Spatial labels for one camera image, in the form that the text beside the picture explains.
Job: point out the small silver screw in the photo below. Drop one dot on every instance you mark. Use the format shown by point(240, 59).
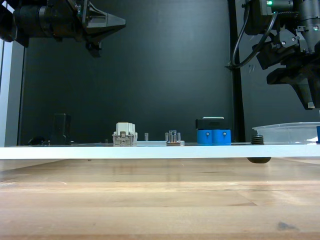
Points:
point(166, 137)
point(146, 136)
point(179, 137)

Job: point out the grey connector housing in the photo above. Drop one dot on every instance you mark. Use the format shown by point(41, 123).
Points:
point(123, 135)

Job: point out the black metal frame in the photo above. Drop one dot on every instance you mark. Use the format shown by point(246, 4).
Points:
point(236, 100)

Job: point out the clear plastic tub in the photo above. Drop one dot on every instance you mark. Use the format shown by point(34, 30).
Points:
point(282, 135)

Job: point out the clear metal bar block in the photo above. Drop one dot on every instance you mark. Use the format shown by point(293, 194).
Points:
point(155, 143)

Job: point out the small black clamp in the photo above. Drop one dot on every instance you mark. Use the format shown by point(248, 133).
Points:
point(61, 125)

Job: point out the black threaded stud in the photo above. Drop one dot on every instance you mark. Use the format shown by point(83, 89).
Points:
point(257, 140)

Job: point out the blue and black connector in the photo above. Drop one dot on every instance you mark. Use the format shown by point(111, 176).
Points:
point(212, 136)

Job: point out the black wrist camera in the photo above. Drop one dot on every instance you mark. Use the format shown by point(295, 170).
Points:
point(266, 60)

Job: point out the white board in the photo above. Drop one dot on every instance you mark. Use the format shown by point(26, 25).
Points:
point(100, 151)

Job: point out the small blue connector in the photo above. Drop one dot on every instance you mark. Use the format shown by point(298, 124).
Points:
point(318, 135)

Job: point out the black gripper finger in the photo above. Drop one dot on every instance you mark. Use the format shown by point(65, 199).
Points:
point(303, 92)
point(102, 25)
point(317, 90)

